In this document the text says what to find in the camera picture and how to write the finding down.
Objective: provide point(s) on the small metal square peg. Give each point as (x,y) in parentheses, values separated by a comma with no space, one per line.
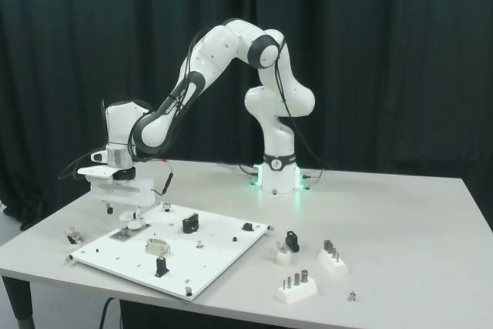
(335,254)

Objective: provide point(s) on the white task board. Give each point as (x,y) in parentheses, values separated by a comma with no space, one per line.
(215,252)

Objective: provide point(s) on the clear Ethernet plug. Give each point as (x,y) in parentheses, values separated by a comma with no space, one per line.
(281,248)

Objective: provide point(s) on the medium metal round peg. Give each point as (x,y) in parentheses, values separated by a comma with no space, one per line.
(297,279)

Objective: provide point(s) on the dark table leg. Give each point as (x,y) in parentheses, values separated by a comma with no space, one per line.
(17,302)

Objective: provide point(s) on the black curtains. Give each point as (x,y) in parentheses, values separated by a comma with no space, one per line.
(385,36)

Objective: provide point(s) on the small metal round peg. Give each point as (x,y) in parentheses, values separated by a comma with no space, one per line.
(290,282)

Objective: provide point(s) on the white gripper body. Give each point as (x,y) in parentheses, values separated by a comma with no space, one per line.
(142,194)

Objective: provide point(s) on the beige waterproof plug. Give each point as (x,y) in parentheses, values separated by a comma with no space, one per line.
(75,233)

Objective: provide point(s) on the white round peg holder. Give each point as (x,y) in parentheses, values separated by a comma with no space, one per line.
(298,294)

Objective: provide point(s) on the white square peg holder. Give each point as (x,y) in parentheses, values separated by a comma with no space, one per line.
(331,265)

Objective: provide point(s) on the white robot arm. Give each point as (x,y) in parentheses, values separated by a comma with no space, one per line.
(213,49)

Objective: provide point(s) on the large metal square peg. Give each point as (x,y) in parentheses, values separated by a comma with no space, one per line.
(327,247)

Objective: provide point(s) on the small white plug holder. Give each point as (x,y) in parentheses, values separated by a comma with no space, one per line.
(284,259)
(75,245)

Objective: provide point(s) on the thin black probe rod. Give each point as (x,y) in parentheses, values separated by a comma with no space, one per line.
(167,183)

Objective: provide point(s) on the white medium gear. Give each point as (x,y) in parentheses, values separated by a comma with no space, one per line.
(134,224)

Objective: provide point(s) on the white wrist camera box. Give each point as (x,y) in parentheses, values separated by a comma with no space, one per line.
(99,156)

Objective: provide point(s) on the black D-SUB plug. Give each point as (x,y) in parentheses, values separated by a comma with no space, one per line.
(292,240)

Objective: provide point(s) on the medium metal square peg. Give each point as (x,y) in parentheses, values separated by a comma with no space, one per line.
(332,251)

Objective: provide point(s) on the small metal bolt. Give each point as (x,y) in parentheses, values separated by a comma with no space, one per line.
(351,296)

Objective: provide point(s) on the flat white mounting plate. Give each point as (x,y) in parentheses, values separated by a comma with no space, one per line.
(94,171)

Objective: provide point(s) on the large metal round peg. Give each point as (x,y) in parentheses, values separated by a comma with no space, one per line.
(305,277)

